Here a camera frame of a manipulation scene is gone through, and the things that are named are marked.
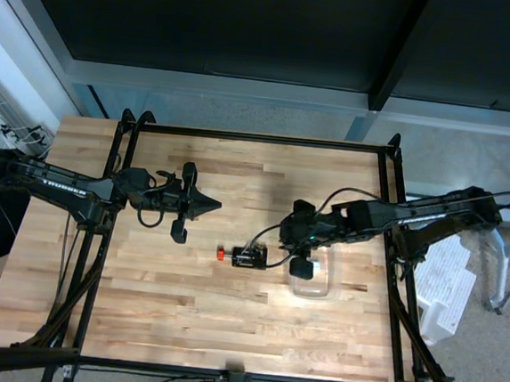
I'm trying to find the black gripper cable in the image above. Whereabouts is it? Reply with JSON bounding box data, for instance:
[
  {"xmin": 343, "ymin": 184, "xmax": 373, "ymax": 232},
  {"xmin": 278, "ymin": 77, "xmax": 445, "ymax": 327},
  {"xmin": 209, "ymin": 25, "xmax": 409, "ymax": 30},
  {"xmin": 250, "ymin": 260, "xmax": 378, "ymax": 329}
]
[{"xmin": 247, "ymin": 179, "xmax": 384, "ymax": 279}]

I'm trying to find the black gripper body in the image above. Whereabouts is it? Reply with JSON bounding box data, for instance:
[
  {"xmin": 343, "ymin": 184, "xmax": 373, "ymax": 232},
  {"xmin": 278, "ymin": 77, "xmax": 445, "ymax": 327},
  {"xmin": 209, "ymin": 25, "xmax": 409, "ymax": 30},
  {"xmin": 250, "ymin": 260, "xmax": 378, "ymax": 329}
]
[
  {"xmin": 157, "ymin": 159, "xmax": 199, "ymax": 245},
  {"xmin": 274, "ymin": 197, "xmax": 327, "ymax": 281}
]

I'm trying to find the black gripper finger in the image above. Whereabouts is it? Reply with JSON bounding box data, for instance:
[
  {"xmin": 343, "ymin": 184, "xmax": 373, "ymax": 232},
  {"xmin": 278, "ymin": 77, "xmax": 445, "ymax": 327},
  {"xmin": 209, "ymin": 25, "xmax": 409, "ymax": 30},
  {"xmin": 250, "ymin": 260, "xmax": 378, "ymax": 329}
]
[
  {"xmin": 188, "ymin": 201, "xmax": 223, "ymax": 224},
  {"xmin": 190, "ymin": 186, "xmax": 223, "ymax": 207}
]

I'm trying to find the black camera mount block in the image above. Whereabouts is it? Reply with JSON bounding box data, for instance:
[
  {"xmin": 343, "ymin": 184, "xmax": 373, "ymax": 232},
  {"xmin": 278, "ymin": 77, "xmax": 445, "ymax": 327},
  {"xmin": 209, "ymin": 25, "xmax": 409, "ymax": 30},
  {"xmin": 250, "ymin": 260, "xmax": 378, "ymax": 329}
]
[{"xmin": 223, "ymin": 360, "xmax": 250, "ymax": 382}]

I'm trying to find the black aluminium frame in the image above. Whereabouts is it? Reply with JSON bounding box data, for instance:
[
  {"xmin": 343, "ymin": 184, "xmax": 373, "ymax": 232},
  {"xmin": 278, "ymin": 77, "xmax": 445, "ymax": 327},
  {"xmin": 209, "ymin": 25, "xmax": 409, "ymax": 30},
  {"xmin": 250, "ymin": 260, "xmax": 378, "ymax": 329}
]
[{"xmin": 0, "ymin": 95, "xmax": 510, "ymax": 382}]

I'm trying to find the black white cable bundle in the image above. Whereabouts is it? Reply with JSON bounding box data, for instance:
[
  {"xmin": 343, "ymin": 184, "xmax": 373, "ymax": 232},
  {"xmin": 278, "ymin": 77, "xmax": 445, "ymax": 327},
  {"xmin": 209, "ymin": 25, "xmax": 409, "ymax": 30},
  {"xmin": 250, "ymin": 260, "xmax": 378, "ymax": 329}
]
[{"xmin": 0, "ymin": 121, "xmax": 54, "ymax": 152}]

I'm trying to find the black clamp with red knob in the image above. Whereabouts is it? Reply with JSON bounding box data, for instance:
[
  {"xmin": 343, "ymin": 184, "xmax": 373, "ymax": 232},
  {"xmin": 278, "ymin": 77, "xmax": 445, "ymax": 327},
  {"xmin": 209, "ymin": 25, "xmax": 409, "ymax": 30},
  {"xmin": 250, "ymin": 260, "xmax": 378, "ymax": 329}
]
[{"xmin": 215, "ymin": 242, "xmax": 271, "ymax": 272}]

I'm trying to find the grey metal stand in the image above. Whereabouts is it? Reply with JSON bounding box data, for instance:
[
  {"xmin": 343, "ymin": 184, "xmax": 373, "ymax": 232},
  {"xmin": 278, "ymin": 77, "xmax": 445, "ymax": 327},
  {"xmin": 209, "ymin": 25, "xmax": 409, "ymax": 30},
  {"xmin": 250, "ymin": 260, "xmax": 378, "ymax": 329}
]
[{"xmin": 471, "ymin": 226, "xmax": 510, "ymax": 318}]

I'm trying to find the clear plastic tub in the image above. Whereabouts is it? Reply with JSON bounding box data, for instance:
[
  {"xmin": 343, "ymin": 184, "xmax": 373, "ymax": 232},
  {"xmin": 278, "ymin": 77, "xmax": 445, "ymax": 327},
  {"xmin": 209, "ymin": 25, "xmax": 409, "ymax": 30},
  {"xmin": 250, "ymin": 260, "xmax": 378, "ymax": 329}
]
[{"xmin": 281, "ymin": 240, "xmax": 344, "ymax": 303}]

